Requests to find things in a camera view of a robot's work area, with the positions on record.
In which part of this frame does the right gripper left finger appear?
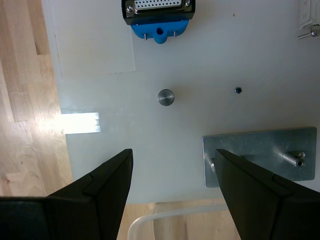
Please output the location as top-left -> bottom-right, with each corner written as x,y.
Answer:
0,148 -> 135,240

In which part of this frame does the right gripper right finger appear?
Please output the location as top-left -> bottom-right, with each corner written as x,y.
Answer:
215,148 -> 320,240

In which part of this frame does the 16mm metal cylinder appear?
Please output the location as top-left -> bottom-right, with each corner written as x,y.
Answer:
157,88 -> 175,107

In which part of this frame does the white taskboard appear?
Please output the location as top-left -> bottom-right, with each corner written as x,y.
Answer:
41,0 -> 320,205

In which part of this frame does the small metal peg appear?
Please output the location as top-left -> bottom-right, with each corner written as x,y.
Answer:
281,150 -> 306,162
205,154 -> 217,175

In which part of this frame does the grey metal peg plate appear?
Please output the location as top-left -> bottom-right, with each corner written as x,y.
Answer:
201,126 -> 318,189

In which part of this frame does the clear plastic tub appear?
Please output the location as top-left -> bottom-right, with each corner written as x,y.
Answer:
127,203 -> 230,240

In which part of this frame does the grey rectangular connector housing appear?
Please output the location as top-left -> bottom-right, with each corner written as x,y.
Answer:
296,0 -> 320,40

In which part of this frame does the black D-sub connector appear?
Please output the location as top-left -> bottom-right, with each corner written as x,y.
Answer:
121,0 -> 196,26

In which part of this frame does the blue round connector mount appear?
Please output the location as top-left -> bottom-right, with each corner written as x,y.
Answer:
130,19 -> 190,45

